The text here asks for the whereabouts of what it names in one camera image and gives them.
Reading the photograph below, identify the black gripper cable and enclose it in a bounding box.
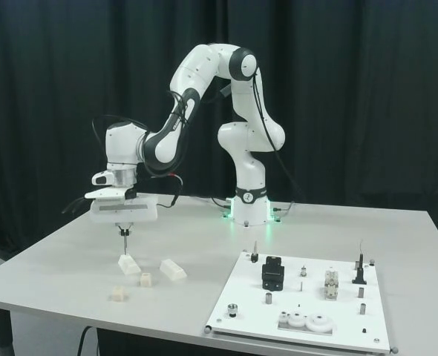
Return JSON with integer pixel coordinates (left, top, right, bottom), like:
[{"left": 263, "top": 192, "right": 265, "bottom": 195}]
[{"left": 62, "top": 197, "right": 94, "bottom": 216}]

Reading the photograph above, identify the white large gear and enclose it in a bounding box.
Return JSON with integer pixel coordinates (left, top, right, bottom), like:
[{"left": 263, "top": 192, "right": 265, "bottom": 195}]
[{"left": 306, "top": 313, "right": 333, "bottom": 333}]

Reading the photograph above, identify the black base cable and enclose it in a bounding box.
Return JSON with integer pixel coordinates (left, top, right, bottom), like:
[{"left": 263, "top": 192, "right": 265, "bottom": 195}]
[
  {"left": 210, "top": 196, "right": 235, "bottom": 209},
  {"left": 270, "top": 202, "right": 297, "bottom": 223}
]

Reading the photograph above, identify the black D-SUB plug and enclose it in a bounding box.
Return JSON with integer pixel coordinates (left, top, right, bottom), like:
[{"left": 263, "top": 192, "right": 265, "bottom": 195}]
[{"left": 260, "top": 254, "right": 286, "bottom": 291}]

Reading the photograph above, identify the white task board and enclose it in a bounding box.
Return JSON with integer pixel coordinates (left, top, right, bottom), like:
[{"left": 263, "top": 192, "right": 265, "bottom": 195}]
[{"left": 205, "top": 251, "right": 394, "bottom": 355}]

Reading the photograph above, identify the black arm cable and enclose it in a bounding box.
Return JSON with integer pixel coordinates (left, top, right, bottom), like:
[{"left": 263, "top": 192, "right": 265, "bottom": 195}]
[{"left": 250, "top": 70, "right": 284, "bottom": 175}]

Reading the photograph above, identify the black plug with thin wire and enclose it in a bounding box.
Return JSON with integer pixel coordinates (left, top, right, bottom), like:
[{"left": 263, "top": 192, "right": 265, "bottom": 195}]
[{"left": 351, "top": 240, "right": 368, "bottom": 285}]

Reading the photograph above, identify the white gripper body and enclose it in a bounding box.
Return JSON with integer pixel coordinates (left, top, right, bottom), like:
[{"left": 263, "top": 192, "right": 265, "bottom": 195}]
[{"left": 89, "top": 196, "right": 158, "bottom": 224}]

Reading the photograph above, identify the black curtain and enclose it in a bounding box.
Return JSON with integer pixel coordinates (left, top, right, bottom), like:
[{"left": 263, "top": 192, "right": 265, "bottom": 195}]
[{"left": 0, "top": 0, "right": 438, "bottom": 257}]

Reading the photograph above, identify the long white peg holder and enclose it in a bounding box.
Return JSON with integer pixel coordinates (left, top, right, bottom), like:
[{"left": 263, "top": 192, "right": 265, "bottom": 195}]
[
  {"left": 159, "top": 259, "right": 188, "bottom": 282},
  {"left": 117, "top": 254, "right": 141, "bottom": 275}
]

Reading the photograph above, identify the beige metal connector block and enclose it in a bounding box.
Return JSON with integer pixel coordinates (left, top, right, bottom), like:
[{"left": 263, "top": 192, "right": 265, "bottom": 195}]
[{"left": 321, "top": 269, "right": 341, "bottom": 300}]

